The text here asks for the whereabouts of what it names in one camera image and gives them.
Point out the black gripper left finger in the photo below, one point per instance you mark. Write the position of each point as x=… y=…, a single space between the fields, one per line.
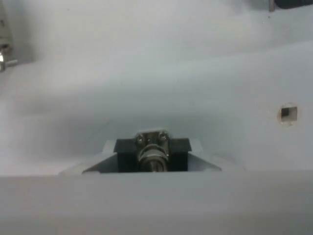
x=126 y=156

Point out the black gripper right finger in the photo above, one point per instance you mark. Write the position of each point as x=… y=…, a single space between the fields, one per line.
x=177 y=156

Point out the metal BNC plug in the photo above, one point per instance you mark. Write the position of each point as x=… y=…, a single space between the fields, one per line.
x=152 y=160

